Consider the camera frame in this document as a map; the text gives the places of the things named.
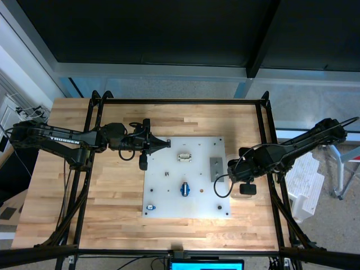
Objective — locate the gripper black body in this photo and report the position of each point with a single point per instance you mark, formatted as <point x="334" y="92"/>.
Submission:
<point x="137" y="142"/>
<point x="239" y="171"/>

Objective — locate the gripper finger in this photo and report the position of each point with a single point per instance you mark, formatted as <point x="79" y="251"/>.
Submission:
<point x="156" y="141"/>
<point x="155" y="147"/>

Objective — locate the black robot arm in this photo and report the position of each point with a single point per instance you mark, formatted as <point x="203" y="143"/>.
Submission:
<point x="298" y="143"/>
<point x="42" y="132"/>

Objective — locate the white taskboard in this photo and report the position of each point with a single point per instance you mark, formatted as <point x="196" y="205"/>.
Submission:
<point x="182" y="208"/>

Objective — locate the clear plastic tub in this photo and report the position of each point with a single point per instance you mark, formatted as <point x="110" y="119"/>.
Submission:
<point x="244" y="197"/>

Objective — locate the grey aluminium block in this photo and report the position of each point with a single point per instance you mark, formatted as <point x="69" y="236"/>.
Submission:
<point x="213" y="166"/>

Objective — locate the beige connector housing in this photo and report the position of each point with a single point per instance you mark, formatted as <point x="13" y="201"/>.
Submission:
<point x="184" y="157"/>

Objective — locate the white foam block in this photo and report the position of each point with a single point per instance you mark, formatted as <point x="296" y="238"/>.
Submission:
<point x="305" y="182"/>

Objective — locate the laptop screen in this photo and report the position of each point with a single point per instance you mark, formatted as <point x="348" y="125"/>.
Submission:
<point x="205" y="265"/>

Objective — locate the grey metal stand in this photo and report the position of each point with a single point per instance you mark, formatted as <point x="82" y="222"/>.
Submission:
<point x="341" y="171"/>

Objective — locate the red and white sign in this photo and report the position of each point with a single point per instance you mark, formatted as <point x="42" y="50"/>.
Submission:
<point x="355" y="159"/>

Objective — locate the white cabinet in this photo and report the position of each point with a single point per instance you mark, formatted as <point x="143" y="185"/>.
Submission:
<point x="7" y="112"/>

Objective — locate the cardboard box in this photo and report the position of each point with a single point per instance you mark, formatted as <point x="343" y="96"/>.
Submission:
<point x="11" y="202"/>

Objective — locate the black table frame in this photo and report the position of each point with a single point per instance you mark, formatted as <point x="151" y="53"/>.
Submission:
<point x="180" y="101"/>

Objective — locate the blue round mount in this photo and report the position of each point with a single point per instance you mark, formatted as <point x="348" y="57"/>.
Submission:
<point x="180" y="191"/>

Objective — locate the blue square mount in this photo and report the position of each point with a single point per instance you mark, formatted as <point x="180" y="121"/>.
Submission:
<point x="146" y="208"/>

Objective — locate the small black table camera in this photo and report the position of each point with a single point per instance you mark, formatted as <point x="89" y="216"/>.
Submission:
<point x="178" y="254"/>

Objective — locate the black vertical post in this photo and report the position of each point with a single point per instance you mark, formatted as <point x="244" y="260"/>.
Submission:
<point x="263" y="39"/>

